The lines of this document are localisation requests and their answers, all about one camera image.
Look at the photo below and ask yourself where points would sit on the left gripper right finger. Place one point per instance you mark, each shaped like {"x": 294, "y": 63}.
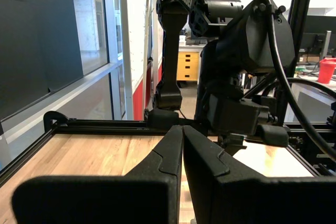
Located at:
{"x": 262, "y": 200}

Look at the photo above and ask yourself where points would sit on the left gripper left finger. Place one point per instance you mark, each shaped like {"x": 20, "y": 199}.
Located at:
{"x": 105, "y": 197}

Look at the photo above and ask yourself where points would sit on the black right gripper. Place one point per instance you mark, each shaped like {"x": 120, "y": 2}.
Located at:
{"x": 273, "y": 134}

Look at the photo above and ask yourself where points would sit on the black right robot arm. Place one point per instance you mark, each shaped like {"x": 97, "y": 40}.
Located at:
{"x": 257, "y": 37}

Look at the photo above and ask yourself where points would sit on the yellow drawer cabinet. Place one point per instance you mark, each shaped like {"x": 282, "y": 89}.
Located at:
{"x": 187, "y": 66}

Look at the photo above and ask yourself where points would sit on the white desk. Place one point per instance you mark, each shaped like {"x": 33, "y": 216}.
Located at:
{"x": 309, "y": 95}

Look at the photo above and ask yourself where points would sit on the red plastic cup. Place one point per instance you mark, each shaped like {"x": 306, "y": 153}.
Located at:
{"x": 326, "y": 70}

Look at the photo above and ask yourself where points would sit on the black computer monitor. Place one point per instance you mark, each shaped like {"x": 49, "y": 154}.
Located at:
{"x": 315, "y": 37}

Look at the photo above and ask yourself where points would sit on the white partition with red base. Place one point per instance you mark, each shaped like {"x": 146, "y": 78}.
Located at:
{"x": 136, "y": 37}

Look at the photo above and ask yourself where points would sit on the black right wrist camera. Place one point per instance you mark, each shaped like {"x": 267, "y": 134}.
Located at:
{"x": 236, "y": 116}

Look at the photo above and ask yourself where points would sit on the black aluminium table frame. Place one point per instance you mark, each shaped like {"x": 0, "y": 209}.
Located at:
{"x": 105, "y": 127}

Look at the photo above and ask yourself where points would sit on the grey aluminium window frame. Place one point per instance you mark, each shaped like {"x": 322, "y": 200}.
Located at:
{"x": 78, "y": 87}

